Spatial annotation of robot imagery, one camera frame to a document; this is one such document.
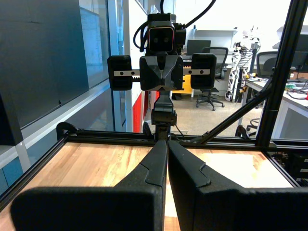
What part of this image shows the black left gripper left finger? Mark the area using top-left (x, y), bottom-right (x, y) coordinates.
top-left (11, 140), bottom-right (168, 231)

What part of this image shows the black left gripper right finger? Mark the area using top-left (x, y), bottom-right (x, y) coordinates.
top-left (167, 141), bottom-right (308, 231)

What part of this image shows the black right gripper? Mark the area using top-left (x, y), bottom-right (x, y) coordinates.
top-left (107, 53), bottom-right (217, 91)

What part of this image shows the yellow drawer cabinet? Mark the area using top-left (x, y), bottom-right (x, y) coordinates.
top-left (179, 75), bottom-right (193, 94)

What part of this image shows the black computer monitor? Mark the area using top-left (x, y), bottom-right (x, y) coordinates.
top-left (295, 33), bottom-right (308, 73)
top-left (186, 39), bottom-right (212, 56)

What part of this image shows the black office chair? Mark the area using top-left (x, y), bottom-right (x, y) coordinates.
top-left (256, 51), bottom-right (279, 80)
top-left (195, 47), bottom-right (229, 111)

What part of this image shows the white lattice stand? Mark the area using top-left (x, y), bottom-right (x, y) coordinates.
top-left (225, 25), bottom-right (262, 103)

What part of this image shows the white desk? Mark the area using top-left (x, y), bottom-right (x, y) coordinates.
top-left (245, 78), bottom-right (308, 140)

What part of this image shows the black aluminium frame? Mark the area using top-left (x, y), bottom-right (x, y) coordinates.
top-left (0, 0), bottom-right (308, 210)

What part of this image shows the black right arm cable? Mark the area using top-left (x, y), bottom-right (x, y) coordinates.
top-left (133, 0), bottom-right (217, 52)

